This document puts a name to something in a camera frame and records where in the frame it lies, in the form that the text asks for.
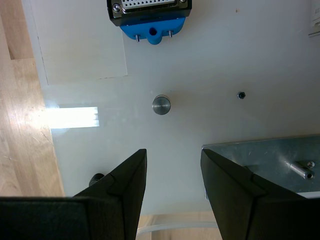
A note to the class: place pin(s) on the black D-sub connector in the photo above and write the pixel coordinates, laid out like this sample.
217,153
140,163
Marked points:
150,10

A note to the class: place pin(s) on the white taskboard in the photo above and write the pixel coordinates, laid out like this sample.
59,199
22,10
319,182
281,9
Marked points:
212,62

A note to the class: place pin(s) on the steel peg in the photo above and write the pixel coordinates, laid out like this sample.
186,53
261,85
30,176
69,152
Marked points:
311,164
298,169

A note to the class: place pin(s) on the black round knob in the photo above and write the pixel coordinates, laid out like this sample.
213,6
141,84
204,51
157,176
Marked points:
96,178

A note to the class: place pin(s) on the blue round connector mount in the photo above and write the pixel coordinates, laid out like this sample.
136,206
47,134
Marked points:
152,31

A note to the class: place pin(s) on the steel 16mm cylinder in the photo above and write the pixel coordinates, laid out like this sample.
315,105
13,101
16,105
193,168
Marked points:
161,106

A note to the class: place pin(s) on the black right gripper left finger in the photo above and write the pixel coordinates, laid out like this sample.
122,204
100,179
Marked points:
120,200

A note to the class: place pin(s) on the grey metal plate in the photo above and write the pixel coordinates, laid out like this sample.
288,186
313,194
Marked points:
262,155

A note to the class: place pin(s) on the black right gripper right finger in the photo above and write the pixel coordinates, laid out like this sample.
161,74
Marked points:
237,200

